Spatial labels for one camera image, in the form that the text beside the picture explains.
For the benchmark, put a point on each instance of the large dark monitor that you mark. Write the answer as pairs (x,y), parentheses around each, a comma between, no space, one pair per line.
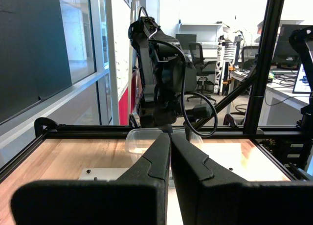
(284,46)

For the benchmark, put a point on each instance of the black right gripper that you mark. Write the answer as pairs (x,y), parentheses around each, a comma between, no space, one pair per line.
(166,115)

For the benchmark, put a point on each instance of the black computer monitor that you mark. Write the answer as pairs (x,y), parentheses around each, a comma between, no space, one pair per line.
(185,39)

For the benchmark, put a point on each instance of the white office desk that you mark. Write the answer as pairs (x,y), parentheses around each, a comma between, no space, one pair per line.
(281,95)

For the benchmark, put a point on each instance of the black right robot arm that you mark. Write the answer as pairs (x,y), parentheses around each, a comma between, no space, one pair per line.
(146,63)

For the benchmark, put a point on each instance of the tilted display screen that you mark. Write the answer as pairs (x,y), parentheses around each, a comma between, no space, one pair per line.
(304,80)

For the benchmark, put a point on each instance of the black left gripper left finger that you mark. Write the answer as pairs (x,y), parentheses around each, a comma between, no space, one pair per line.
(97,200)

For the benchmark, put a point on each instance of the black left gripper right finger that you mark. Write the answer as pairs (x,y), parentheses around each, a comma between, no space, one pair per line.
(232,203)

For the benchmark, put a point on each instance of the black aluminium frame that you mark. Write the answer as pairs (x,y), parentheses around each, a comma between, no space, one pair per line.
(97,130)

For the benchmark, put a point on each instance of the grey window frame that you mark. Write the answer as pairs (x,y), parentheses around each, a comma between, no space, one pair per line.
(73,93)

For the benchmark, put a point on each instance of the black articulated robot arm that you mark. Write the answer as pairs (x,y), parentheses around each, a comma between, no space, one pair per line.
(303,39)

